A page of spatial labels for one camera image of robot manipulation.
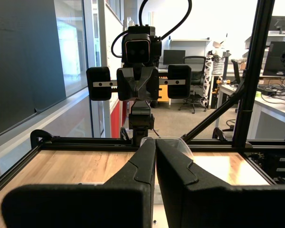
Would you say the black looped camera cable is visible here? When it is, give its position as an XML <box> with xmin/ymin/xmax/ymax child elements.
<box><xmin>111</xmin><ymin>30</ymin><xmax>129</xmax><ymax>58</ymax></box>

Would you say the red cabinet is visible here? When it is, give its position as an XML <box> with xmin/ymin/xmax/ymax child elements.
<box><xmin>110</xmin><ymin>99</ymin><xmax>128</xmax><ymax>139</ymax></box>

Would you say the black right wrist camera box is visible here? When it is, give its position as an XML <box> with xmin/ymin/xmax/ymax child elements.
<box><xmin>122</xmin><ymin>33</ymin><xmax>151</xmax><ymax>64</ymax></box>

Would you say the black aluminium frame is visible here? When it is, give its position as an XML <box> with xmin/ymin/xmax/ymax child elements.
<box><xmin>0</xmin><ymin>0</ymin><xmax>285</xmax><ymax>200</ymax></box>

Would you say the black computer monitor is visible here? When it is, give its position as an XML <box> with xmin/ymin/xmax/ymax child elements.
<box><xmin>163</xmin><ymin>49</ymin><xmax>186</xmax><ymax>66</ymax></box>
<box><xmin>268</xmin><ymin>16</ymin><xmax>285</xmax><ymax>35</ymax></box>
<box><xmin>262</xmin><ymin>41</ymin><xmax>285</xmax><ymax>77</ymax></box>

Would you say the black arched wrist cable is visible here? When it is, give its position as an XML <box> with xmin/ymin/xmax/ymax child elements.
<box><xmin>137</xmin><ymin>0</ymin><xmax>193</xmax><ymax>40</ymax></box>

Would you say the black office chair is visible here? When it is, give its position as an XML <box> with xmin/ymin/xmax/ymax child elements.
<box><xmin>178</xmin><ymin>56</ymin><xmax>208</xmax><ymax>115</ymax></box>

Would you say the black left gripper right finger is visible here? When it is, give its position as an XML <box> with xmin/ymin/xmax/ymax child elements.
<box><xmin>156</xmin><ymin>139</ymin><xmax>285</xmax><ymax>228</ymax></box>

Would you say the clear plastic tub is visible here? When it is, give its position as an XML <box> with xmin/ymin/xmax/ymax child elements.
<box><xmin>140</xmin><ymin>136</ymin><xmax>194</xmax><ymax>165</ymax></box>

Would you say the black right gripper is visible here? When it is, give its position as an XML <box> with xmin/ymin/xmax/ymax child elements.
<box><xmin>86</xmin><ymin>62</ymin><xmax>192</xmax><ymax>101</ymax></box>

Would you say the yellow drawer cabinet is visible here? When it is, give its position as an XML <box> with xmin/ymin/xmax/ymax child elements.
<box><xmin>158</xmin><ymin>84</ymin><xmax>169</xmax><ymax>102</ymax></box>

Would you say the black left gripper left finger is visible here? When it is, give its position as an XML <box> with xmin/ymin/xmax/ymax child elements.
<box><xmin>1</xmin><ymin>139</ymin><xmax>156</xmax><ymax>228</ymax></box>

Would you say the white lattice stand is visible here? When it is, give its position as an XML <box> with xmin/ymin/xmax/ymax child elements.
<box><xmin>203</xmin><ymin>57</ymin><xmax>226</xmax><ymax>109</ymax></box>

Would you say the white office desk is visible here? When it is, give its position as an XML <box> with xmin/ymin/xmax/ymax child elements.
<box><xmin>215</xmin><ymin>83</ymin><xmax>285</xmax><ymax>141</ymax></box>

